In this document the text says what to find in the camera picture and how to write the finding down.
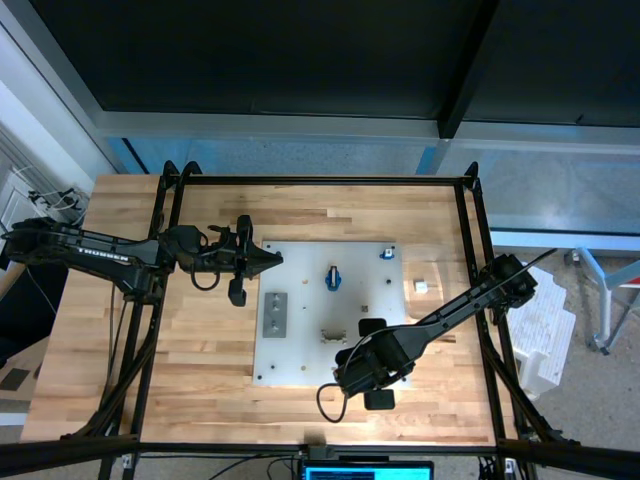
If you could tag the white foam block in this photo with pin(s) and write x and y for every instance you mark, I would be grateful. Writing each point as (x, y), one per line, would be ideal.
(421, 287)

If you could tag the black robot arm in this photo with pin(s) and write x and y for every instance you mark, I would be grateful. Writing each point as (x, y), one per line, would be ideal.
(445, 312)
(100, 254)

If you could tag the white styrofoam packaging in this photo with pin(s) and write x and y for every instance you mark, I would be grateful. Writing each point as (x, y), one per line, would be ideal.
(545, 350)

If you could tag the laptop screen with blue edge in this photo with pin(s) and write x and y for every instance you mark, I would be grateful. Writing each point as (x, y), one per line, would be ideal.
(365, 472)

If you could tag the blue connector holder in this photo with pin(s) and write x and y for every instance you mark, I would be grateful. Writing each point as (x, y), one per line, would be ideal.
(333, 286)

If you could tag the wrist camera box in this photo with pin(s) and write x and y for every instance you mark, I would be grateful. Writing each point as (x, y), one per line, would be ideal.
(350, 372)

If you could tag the small black camera box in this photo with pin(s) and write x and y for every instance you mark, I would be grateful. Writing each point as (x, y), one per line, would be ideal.
(320, 452)

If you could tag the small blue and white clamp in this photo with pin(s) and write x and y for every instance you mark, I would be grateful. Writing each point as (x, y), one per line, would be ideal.
(386, 253)

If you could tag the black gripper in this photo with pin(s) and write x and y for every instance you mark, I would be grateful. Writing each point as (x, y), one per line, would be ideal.
(379, 400)
(242, 260)

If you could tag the white task board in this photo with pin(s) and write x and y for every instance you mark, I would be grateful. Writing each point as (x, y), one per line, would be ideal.
(310, 320)

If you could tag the grey metal stand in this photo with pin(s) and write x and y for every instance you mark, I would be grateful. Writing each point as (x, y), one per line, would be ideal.
(605, 315)

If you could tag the beige multi-pin connector housing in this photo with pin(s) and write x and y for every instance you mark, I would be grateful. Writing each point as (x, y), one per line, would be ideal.
(332, 337)

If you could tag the brown cardboard box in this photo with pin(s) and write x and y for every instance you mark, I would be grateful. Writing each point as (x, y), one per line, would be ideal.
(35, 355)

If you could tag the grey metal plate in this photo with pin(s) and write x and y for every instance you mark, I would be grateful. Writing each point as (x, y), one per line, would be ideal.
(267, 320)

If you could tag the clear plastic tub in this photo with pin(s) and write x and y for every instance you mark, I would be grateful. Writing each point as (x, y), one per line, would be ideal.
(425, 305)

